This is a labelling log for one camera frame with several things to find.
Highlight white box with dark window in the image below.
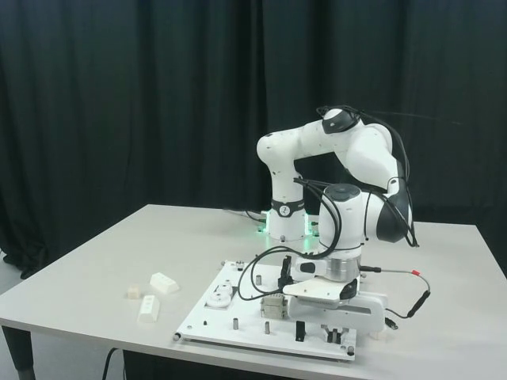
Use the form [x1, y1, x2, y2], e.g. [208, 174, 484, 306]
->
[297, 259, 330, 276]

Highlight black cable bundle along arm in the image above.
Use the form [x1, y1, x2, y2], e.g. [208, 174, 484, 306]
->
[315, 104, 464, 249]

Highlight black looping gripper cable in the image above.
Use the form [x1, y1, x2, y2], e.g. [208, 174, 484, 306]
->
[238, 177, 337, 301]

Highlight white task board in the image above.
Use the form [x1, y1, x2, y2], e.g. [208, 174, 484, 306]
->
[173, 259, 360, 354]

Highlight black table leg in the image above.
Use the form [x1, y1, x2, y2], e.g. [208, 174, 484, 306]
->
[1, 325, 33, 380]

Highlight white peg holder block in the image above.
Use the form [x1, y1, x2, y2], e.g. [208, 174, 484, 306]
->
[149, 272, 181, 295]
[136, 294, 162, 325]

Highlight black curtain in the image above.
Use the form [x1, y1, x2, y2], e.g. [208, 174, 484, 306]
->
[0, 0, 507, 280]

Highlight flat white mounting plate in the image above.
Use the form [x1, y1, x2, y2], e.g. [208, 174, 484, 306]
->
[282, 278, 360, 306]

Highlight white large gear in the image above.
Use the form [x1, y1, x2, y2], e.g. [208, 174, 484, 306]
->
[205, 291, 232, 310]

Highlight black D-SUB plug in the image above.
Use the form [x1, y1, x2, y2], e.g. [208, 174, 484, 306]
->
[277, 256, 295, 289]

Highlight black base cables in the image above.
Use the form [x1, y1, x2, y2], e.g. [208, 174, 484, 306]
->
[223, 208, 275, 224]

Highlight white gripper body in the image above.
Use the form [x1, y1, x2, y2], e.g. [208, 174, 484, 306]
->
[288, 294, 389, 332]

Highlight silver wrist ring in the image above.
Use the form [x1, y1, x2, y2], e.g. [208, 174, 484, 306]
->
[326, 256, 361, 281]

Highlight black rod on wire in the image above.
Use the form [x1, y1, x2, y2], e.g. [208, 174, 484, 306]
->
[358, 265, 434, 319]

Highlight black floor cable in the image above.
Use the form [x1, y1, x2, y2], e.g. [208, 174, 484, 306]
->
[103, 336, 125, 380]

